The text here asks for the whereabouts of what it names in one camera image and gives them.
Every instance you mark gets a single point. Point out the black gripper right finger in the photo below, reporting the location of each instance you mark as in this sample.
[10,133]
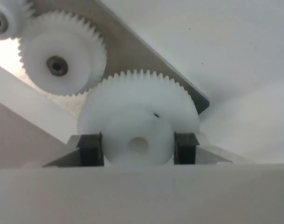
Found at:
[185,149]

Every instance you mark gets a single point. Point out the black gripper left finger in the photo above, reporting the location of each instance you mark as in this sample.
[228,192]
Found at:
[90,149]

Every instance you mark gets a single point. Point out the white small gear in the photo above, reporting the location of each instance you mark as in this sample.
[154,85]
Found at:
[14,14]

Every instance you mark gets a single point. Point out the white large gear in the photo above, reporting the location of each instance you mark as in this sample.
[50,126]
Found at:
[137,105]

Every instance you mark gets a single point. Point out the white medium gear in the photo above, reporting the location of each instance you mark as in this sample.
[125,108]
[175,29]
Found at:
[60,44]

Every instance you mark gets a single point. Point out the white task board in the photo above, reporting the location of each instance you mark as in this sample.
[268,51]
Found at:
[226,58]

